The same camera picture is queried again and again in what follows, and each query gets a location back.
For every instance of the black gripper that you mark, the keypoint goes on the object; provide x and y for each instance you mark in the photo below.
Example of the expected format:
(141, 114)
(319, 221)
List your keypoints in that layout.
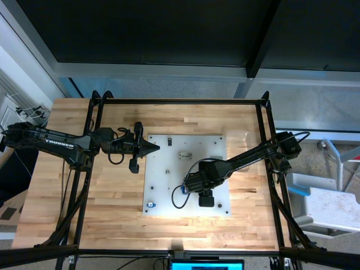
(135, 144)
(206, 201)

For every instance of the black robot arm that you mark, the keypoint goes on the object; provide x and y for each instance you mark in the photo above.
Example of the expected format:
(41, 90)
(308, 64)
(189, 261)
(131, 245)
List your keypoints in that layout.
(247, 157)
(56, 142)

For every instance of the black socket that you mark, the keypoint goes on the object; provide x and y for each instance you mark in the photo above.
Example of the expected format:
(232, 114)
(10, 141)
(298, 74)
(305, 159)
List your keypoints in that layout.
(170, 141)

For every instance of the blue round holder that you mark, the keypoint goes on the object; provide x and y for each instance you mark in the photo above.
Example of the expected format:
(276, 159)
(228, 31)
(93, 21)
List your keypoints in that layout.
(184, 189)

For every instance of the beige connector housing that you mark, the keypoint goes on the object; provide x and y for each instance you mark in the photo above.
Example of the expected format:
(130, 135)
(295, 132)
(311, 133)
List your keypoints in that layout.
(185, 155)

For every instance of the white board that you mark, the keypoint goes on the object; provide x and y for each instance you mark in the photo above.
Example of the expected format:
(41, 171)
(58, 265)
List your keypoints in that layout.
(163, 197)

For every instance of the blue square holder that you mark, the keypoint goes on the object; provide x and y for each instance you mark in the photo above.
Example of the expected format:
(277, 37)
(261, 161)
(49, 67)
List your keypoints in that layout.
(148, 205)

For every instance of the screen with blue edge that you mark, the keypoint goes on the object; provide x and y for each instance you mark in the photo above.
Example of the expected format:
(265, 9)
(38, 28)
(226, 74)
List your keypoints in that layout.
(206, 265)

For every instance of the clear plastic tub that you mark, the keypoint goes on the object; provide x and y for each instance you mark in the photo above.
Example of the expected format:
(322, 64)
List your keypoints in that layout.
(237, 140)

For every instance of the white step stool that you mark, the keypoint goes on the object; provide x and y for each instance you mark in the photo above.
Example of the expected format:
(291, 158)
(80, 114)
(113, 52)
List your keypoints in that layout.
(332, 205)

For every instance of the cardboard box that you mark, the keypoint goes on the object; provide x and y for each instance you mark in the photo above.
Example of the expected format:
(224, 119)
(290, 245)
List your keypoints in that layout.
(14, 208)

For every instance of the black aluminium frame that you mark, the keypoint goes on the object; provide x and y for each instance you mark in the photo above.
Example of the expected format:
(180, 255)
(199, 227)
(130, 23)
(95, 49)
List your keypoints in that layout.
(28, 257)

